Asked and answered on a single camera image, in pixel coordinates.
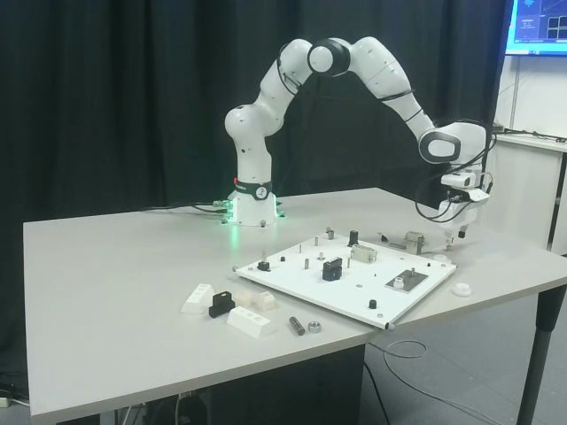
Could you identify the black USB plug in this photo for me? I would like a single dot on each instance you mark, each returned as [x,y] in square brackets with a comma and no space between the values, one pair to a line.
[353,238]

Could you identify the white cabinet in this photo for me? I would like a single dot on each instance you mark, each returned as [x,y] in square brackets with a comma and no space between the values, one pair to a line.
[527,190]

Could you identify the white task board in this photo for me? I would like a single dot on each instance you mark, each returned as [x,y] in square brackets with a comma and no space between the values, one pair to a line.
[310,288]

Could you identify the white large gear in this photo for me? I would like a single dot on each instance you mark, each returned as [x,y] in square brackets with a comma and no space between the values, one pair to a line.
[438,257]

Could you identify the white medium gear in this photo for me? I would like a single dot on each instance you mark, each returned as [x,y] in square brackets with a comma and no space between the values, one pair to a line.
[461,290]

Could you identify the small black round knob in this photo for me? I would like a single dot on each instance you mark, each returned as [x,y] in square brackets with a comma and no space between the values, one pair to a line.
[373,304]

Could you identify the black Ethernet plug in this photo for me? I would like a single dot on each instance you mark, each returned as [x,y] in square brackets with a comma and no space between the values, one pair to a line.
[264,266]

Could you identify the black D-SUB plug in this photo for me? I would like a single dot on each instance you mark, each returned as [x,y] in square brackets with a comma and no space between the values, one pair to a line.
[332,271]

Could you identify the black plug with yellow mark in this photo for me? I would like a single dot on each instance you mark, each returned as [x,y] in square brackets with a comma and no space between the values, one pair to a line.
[220,304]

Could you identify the black curtain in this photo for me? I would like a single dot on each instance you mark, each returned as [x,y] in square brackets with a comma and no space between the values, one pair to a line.
[133,88]

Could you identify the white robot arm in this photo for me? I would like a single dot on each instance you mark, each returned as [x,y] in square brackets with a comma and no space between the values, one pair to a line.
[252,133]

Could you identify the white holder with round holes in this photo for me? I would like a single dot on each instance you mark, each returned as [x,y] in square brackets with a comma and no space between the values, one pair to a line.
[250,323]

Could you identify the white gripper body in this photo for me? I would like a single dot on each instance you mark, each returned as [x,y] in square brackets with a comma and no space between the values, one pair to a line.
[458,212]

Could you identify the beige metal waterproof plug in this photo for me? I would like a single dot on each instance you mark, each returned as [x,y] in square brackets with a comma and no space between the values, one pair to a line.
[414,242]

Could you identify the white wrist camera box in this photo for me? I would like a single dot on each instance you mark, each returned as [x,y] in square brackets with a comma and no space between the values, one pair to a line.
[458,180]

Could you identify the metal round peg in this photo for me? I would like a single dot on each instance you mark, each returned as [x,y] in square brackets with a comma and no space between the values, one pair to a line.
[296,326]

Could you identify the black table leg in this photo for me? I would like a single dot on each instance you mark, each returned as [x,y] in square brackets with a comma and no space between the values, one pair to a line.
[542,354]

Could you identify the black metal clip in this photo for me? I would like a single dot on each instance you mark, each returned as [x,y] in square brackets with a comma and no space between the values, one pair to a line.
[386,239]

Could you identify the blue screen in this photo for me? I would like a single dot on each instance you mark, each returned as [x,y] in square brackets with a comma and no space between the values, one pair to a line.
[538,26]

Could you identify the white small gear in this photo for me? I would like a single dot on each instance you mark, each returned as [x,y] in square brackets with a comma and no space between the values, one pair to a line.
[399,283]

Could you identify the white holder with square holes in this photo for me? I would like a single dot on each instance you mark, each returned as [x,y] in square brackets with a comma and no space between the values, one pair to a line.
[195,300]

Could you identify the metal nut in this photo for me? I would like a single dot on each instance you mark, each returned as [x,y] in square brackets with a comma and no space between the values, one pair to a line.
[315,326]

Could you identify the cream white plastic block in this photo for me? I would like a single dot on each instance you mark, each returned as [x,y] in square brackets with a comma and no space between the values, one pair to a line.
[265,302]

